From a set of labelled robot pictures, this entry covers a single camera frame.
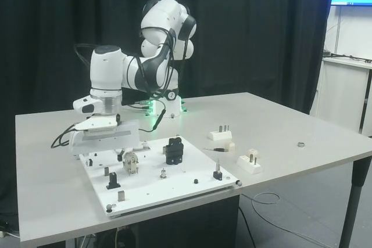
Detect black D-SUB plug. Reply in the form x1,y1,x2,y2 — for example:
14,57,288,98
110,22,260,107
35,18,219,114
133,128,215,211
162,136,185,165

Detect white cabinet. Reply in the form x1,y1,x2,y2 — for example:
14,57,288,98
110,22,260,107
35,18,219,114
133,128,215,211
309,52,372,138

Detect black table leg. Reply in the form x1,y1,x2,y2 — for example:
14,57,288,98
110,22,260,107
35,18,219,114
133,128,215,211
338,154,365,248

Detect grey floor cable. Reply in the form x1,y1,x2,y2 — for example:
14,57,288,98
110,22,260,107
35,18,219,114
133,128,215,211
251,192,372,248

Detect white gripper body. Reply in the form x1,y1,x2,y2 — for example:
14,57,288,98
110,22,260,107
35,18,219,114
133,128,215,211
69,122,141,156

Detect black curtain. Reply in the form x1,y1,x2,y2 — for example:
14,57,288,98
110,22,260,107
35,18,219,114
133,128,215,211
0,0,338,225

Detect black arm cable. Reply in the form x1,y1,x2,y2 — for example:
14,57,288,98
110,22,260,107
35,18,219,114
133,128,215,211
73,43,98,63
135,26,178,98

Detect white square peg holder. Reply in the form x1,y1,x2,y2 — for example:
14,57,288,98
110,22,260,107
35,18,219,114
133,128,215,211
208,129,234,142

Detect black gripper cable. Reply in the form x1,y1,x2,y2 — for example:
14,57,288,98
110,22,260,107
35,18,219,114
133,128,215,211
51,123,78,149

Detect black cabinet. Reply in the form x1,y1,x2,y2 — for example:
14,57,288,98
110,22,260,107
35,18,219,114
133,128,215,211
116,193,241,248

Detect white task board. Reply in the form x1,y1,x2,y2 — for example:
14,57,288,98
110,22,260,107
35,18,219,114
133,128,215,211
76,135,242,220

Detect white round peg holder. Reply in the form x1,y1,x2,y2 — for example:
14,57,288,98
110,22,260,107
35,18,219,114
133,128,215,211
236,148,264,174

